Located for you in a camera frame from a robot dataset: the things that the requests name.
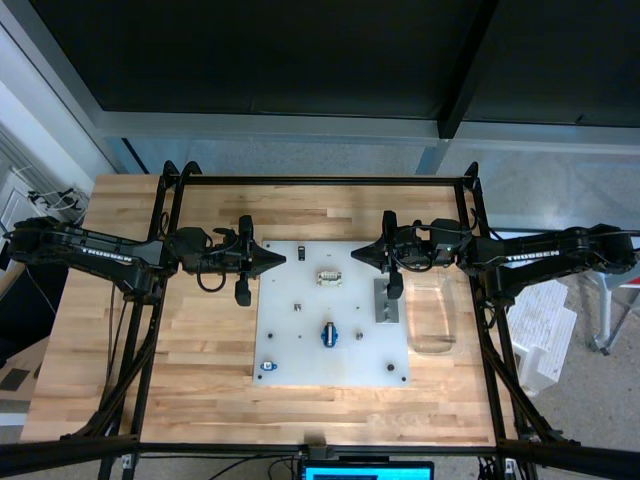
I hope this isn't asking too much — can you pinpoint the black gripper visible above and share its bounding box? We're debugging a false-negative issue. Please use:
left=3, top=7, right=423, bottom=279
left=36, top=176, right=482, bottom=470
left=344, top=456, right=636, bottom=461
left=350, top=210, right=419, bottom=302
left=213, top=214, right=287, bottom=308

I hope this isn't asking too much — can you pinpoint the grey metal block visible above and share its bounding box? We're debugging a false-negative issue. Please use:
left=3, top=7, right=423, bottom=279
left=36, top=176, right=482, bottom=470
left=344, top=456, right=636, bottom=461
left=373, top=278, right=402, bottom=325

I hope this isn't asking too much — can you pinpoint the blue clamp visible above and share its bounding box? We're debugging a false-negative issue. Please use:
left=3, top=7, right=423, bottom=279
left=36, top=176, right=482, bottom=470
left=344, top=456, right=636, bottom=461
left=318, top=321, right=342, bottom=349

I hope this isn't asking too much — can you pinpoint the white square board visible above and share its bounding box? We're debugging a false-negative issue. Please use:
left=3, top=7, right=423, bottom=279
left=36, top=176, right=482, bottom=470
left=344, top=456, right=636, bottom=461
left=253, top=239, right=412, bottom=389

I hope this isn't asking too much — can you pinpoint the clear plastic tub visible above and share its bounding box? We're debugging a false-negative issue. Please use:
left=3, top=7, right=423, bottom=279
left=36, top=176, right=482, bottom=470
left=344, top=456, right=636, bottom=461
left=404, top=277, right=469, bottom=357

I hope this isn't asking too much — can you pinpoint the white foam block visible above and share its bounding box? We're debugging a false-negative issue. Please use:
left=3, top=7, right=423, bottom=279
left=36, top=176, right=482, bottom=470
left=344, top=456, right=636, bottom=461
left=504, top=279, right=579, bottom=399

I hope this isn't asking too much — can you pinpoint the laptop screen with blue edge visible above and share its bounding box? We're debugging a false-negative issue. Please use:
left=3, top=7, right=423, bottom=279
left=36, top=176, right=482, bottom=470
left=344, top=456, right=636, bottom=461
left=298, top=459, right=435, bottom=480

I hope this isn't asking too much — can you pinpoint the grey metal stand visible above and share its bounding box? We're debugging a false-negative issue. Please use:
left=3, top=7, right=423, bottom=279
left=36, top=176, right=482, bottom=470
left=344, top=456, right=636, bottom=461
left=574, top=247, right=640, bottom=357

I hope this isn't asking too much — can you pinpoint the brown cardboard box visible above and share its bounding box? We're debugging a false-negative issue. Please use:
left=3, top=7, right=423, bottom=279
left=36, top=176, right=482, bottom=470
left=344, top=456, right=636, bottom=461
left=0, top=334, right=51, bottom=402

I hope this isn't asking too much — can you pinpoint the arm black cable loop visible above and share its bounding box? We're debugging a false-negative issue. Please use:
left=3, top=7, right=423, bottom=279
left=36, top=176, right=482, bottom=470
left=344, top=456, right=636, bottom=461
left=195, top=259, right=227, bottom=294
left=392, top=222, right=469, bottom=274

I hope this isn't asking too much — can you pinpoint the black metal frame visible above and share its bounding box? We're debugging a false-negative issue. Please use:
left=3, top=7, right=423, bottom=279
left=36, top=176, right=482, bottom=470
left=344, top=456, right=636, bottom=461
left=0, top=159, right=640, bottom=480

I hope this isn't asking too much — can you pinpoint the small black camera box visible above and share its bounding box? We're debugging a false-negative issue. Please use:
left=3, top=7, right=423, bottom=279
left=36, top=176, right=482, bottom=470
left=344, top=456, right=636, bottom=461
left=304, top=434, right=334, bottom=461

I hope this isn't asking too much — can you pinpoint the bundle of wall cables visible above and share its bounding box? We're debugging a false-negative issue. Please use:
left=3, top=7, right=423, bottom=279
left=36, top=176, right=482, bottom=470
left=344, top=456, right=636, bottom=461
left=27, top=187, right=89, bottom=214

